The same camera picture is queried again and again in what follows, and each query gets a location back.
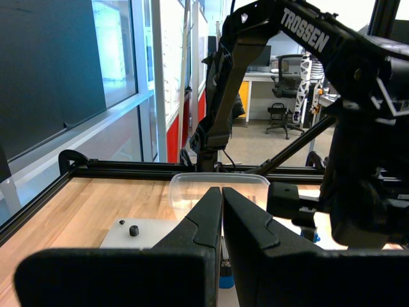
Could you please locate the white partition red base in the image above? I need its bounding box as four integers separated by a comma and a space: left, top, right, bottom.
151, 0, 192, 164
191, 3, 209, 129

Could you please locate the black office chair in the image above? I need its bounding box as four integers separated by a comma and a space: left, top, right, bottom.
265, 53, 306, 141

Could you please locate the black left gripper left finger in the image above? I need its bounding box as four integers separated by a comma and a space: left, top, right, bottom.
14, 187, 224, 307

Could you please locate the white lattice robot limb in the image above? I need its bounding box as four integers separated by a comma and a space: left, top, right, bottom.
292, 52, 324, 125

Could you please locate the yellow cabinet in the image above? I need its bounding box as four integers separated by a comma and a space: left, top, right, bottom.
238, 81, 251, 118

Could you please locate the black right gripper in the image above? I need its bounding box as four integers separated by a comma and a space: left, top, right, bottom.
266, 102, 409, 249

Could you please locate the black aluminium frame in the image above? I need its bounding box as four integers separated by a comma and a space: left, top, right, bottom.
0, 0, 409, 247

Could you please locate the black D-sub connector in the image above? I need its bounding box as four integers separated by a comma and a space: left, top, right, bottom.
220, 241, 233, 278

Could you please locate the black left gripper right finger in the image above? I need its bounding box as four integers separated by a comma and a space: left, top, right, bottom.
222, 187, 409, 307

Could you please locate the black computer monitor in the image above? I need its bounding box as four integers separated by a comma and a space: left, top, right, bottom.
247, 44, 272, 73

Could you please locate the clear plastic tub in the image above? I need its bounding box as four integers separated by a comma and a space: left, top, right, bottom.
168, 172, 272, 222

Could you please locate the white office desk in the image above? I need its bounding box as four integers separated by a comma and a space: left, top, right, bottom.
242, 70, 281, 123

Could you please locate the white plastic task board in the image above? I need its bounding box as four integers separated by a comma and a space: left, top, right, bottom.
99, 218, 320, 307

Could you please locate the grey window frame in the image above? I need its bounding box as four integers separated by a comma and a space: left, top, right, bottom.
0, 0, 169, 224

